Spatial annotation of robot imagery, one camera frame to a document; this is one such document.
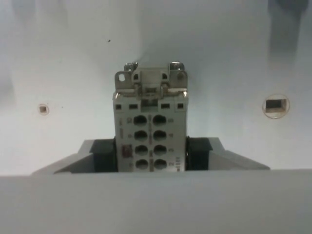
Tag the grey waterproof plug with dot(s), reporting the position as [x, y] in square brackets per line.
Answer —
[150, 136]

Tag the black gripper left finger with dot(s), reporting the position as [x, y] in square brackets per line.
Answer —
[102, 156]

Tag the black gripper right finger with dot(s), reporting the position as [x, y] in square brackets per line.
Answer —
[200, 156]

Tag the white task board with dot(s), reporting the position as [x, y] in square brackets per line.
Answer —
[73, 73]

